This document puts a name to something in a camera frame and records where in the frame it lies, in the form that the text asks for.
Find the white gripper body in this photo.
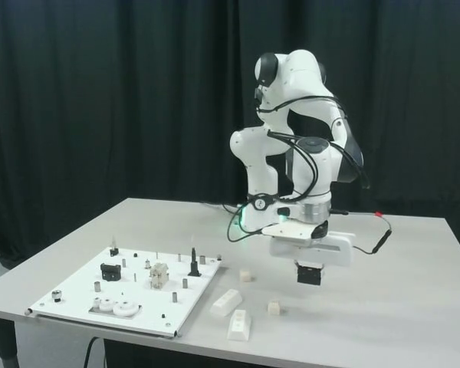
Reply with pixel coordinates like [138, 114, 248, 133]
[268, 231, 357, 268]

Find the white peg holder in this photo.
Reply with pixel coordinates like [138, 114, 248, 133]
[210, 288, 244, 317]
[226, 309, 253, 342]

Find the tall black plug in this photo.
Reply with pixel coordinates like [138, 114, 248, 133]
[187, 246, 202, 278]

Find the beige connector block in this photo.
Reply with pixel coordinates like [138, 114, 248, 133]
[149, 261, 170, 291]

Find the white large gear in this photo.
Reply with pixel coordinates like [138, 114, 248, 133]
[113, 301, 140, 320]

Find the white task board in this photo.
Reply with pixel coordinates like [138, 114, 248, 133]
[25, 245, 222, 340]

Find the black curtain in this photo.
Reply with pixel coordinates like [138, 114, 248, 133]
[0, 0, 460, 268]

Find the dark table leg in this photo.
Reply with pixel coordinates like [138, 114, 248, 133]
[0, 315, 15, 368]

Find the thin black rod on wire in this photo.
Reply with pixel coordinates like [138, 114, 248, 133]
[350, 209, 393, 255]

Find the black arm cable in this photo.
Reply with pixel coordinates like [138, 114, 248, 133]
[225, 130, 319, 243]
[252, 94, 369, 189]

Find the black cable under table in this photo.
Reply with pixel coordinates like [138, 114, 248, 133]
[84, 336, 101, 368]

